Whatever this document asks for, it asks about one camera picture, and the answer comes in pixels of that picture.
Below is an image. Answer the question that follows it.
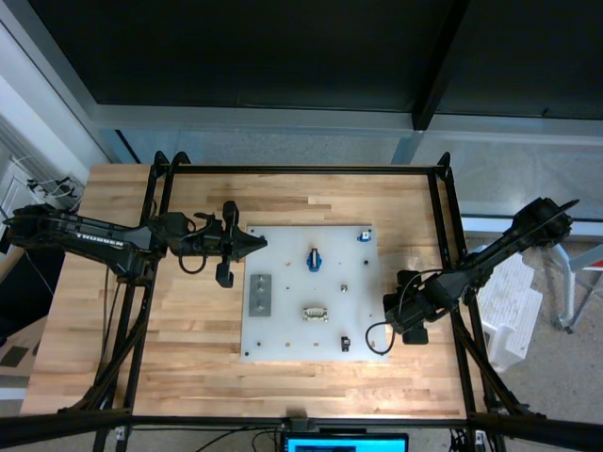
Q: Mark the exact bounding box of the grey metal bar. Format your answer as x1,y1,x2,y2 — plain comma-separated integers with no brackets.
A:
248,272,275,318

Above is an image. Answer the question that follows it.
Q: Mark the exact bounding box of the grey metal stand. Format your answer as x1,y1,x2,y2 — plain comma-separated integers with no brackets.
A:
548,244,603,336

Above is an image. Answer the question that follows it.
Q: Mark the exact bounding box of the black aluminium frame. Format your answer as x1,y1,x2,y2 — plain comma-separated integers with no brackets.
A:
0,150,603,452

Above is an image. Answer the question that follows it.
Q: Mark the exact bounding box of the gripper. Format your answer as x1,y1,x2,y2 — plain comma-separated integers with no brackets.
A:
180,201,269,289
383,269,453,347

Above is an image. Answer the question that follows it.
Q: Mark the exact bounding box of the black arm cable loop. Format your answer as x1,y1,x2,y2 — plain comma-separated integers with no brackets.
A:
177,251,207,276

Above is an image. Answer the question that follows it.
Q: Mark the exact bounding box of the cardboard box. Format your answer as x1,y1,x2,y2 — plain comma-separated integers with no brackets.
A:
0,314,50,378

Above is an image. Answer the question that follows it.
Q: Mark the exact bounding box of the laptop with blue screen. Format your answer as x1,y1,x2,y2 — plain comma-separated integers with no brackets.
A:
281,432,410,452

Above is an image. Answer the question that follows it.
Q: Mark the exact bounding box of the black camera cable loop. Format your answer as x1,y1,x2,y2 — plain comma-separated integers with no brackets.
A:
366,320,396,357

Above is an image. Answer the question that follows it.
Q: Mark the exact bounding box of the beige hub socket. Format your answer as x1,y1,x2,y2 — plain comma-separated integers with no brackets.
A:
301,305,330,325

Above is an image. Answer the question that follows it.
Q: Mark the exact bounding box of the cable bundle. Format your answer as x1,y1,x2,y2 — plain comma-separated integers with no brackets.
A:
25,176,80,199

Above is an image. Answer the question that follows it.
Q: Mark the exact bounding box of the white plastic board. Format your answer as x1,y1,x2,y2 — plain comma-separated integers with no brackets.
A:
240,224,392,363

